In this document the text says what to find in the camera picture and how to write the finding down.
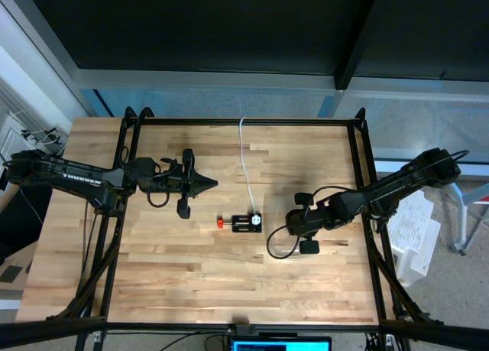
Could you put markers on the beige cardboard sheet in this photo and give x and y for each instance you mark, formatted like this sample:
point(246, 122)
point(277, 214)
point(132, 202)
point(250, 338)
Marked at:
point(26, 259)

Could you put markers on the black aluminium table frame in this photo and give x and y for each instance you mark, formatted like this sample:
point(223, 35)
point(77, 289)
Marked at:
point(46, 330)

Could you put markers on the clear plastic tub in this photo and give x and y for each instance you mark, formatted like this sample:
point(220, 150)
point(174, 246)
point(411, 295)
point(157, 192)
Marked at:
point(275, 213)

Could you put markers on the white foam block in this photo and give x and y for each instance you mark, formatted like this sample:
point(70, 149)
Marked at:
point(412, 232)

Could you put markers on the black clamp with red knob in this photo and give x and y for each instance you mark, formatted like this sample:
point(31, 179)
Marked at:
point(240, 224)

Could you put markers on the gray metal stand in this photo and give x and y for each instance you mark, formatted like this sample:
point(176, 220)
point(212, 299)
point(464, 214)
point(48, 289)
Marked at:
point(462, 228)

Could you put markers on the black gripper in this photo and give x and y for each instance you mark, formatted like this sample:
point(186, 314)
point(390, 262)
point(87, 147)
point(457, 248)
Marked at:
point(184, 208)
point(317, 219)

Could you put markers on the blue laptop screen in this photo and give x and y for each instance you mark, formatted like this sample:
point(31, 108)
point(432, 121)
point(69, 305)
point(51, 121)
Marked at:
point(279, 345)

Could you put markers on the white power receptacle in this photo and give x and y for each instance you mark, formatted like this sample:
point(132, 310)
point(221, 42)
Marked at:
point(256, 219)

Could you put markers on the small black table camera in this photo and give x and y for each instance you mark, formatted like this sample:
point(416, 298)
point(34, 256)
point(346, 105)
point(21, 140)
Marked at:
point(241, 324)

